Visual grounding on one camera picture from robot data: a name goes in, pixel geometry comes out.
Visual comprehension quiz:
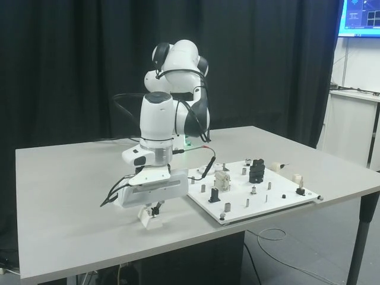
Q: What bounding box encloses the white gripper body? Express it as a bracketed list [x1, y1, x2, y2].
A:
[118, 168, 189, 209]

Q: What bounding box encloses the white peg holder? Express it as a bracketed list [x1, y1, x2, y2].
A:
[138, 207, 163, 230]

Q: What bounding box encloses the flat white mounting plate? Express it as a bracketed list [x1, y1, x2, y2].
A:
[129, 166, 172, 186]

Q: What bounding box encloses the beige connector block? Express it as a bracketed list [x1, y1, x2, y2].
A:
[213, 173, 232, 192]

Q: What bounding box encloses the white task board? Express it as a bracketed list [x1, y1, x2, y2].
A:
[186, 160, 324, 227]

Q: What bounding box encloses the black D-SUB plug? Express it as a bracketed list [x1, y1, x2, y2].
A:
[249, 158, 265, 183]

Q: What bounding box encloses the black curtain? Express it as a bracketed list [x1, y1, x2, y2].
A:
[0, 0, 342, 268]

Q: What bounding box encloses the white cabinet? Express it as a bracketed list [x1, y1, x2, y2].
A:
[322, 88, 380, 173]

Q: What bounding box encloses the black table leg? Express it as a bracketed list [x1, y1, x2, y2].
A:
[347, 189, 376, 285]

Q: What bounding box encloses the blue screen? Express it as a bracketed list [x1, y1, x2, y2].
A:
[337, 0, 380, 39]

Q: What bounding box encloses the silver flange ring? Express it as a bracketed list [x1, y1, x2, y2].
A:
[153, 147, 173, 166]

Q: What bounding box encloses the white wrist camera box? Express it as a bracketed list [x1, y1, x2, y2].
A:
[122, 147, 156, 166]

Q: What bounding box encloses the black base cable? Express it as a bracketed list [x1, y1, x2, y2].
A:
[97, 135, 142, 141]

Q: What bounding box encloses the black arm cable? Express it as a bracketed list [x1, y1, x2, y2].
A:
[100, 68, 213, 208]

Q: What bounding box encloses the grey floor cable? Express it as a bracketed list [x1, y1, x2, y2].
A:
[252, 227, 380, 274]

